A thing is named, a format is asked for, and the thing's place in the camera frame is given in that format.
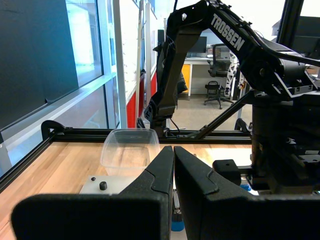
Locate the yellow cabinet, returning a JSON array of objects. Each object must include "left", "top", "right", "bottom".
[{"left": 181, "top": 64, "right": 192, "bottom": 94}]

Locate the black office chair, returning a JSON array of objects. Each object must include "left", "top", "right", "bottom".
[{"left": 203, "top": 43, "right": 235, "bottom": 110}]

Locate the white plastic board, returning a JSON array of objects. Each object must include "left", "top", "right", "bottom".
[{"left": 79, "top": 174, "right": 276, "bottom": 240}]

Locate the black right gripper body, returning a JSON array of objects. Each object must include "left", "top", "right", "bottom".
[{"left": 211, "top": 149, "right": 320, "bottom": 195}]

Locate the large dark monitor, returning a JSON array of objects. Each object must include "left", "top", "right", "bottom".
[{"left": 292, "top": 16, "right": 320, "bottom": 55}]

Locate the blue D-sub connector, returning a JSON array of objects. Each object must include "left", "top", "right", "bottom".
[{"left": 170, "top": 188, "right": 186, "bottom": 232}]

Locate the white desk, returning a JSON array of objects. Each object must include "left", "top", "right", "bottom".
[{"left": 184, "top": 56, "right": 232, "bottom": 97}]

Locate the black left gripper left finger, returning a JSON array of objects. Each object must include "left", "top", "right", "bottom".
[{"left": 11, "top": 146, "right": 175, "bottom": 240}]

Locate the red wall panel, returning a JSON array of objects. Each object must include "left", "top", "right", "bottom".
[{"left": 126, "top": 72, "right": 158, "bottom": 129}]

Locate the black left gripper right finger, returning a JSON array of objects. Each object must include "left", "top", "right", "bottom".
[{"left": 174, "top": 146, "right": 320, "bottom": 240}]

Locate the white lattice stand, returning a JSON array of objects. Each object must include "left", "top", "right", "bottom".
[{"left": 224, "top": 49, "right": 239, "bottom": 97}]

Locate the black aluminium frame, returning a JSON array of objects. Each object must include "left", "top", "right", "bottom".
[{"left": 0, "top": 0, "right": 301, "bottom": 194}]

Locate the clear plastic tub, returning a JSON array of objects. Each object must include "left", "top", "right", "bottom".
[{"left": 99, "top": 127, "right": 161, "bottom": 177}]

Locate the black desk monitor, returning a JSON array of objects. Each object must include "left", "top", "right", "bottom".
[{"left": 187, "top": 36, "right": 208, "bottom": 57}]

